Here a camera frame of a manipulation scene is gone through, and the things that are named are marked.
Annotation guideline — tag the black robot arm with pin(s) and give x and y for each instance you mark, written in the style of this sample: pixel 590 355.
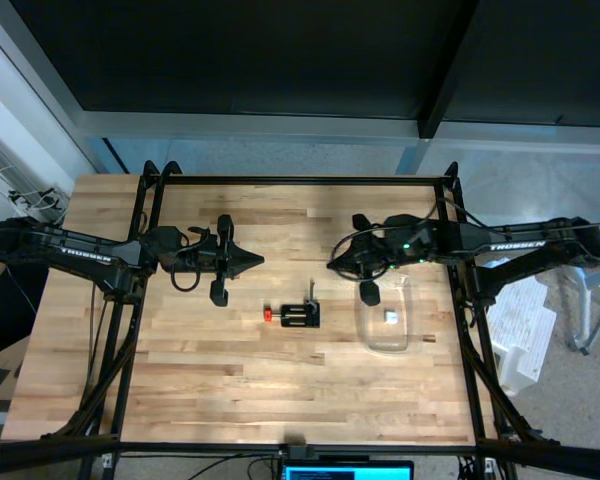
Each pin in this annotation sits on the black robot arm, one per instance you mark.
pixel 517 246
pixel 85 252

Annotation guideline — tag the white foam block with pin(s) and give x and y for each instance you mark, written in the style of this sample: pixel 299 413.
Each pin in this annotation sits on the white foam block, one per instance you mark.
pixel 522 350

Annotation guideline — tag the black aluminium frame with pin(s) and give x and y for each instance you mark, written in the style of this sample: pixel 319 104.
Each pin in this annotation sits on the black aluminium frame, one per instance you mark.
pixel 205 447

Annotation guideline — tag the grey metal stand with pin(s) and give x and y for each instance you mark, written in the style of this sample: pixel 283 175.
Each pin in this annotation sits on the grey metal stand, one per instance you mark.
pixel 584 310

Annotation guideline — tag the black table-level camera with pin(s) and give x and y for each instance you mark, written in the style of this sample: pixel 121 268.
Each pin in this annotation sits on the black table-level camera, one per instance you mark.
pixel 296 450

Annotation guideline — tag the small white block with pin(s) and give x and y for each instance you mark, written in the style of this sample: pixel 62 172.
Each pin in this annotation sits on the small white block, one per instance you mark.
pixel 391 317

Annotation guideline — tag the black vertical pillar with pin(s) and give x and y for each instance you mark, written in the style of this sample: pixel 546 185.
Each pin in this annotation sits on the black vertical pillar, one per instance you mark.
pixel 450 70

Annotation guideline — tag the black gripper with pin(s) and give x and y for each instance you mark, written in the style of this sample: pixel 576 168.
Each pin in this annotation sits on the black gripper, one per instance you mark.
pixel 370 295
pixel 219 294

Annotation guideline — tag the laptop with blue screen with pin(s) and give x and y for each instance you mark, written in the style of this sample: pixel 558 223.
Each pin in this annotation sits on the laptop with blue screen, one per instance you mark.
pixel 345 472

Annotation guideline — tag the black vise with orange knob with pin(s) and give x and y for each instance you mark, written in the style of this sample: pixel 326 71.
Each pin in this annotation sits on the black vise with orange knob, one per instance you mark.
pixel 316 317

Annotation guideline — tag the clear plastic tub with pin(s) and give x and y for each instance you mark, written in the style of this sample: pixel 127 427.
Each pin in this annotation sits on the clear plastic tub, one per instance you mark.
pixel 395 340

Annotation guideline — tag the brown cardboard box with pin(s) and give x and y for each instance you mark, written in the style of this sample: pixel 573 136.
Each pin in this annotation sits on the brown cardboard box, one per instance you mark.
pixel 5 357

